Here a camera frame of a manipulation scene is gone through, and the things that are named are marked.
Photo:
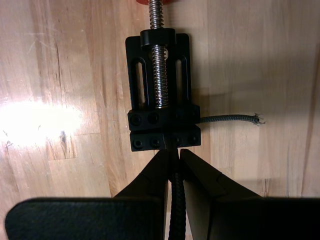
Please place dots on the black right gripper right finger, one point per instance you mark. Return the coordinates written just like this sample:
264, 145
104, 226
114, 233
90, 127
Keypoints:
262, 220

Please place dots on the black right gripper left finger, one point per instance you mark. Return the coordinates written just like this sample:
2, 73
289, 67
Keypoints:
87, 220

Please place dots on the black vise with red knob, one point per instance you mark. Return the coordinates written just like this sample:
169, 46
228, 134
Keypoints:
140, 120

